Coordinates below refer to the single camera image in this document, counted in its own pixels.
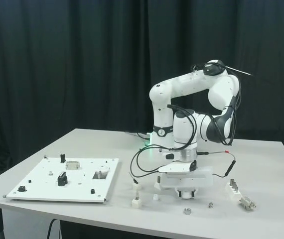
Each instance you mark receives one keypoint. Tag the white Ethernet plug holder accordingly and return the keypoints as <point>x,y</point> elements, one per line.
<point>137,186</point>

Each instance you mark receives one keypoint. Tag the metal bolt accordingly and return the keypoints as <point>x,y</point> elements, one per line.
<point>186,210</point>

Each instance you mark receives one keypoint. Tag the white small gear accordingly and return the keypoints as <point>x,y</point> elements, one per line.
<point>155,197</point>

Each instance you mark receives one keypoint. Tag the metal USB plug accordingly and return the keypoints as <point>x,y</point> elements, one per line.
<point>137,194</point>

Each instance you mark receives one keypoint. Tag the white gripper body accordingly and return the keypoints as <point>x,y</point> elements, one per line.
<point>201,181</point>

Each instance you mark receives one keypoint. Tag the black curtain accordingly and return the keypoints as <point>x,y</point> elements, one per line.
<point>57,49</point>

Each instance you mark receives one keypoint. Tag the dark Ethernet plug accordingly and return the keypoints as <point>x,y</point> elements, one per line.
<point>134,179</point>

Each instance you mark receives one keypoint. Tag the white round peg holder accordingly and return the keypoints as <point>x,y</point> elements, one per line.
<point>157,185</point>

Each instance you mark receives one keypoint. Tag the white task board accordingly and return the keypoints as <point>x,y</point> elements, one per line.
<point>44,184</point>

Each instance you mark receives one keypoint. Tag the grey rectangular plug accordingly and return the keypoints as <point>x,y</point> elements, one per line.
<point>247,201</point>

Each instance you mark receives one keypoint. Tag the white large gear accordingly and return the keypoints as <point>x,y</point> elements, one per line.
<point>103,169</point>

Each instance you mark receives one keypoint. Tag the small white plug holder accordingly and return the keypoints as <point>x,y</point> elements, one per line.
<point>136,202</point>

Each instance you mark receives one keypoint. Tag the white square peg holder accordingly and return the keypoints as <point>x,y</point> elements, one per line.
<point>231,193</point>

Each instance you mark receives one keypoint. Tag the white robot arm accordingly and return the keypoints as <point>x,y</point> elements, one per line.
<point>162,117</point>

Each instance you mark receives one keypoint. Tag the metal BNC plug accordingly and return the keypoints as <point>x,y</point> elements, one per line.
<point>210,204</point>

